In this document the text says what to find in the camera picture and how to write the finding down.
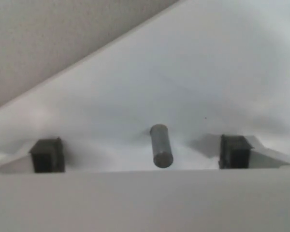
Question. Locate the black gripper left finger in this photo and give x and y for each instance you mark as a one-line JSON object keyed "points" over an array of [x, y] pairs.
{"points": [[48, 157]]}

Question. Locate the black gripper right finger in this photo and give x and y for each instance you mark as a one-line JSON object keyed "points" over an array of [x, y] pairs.
{"points": [[234, 154]]}

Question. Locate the metal round peg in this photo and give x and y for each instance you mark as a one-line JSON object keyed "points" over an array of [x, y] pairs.
{"points": [[162, 147]]}

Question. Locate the white task board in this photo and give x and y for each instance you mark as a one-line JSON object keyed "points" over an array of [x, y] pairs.
{"points": [[174, 79]]}

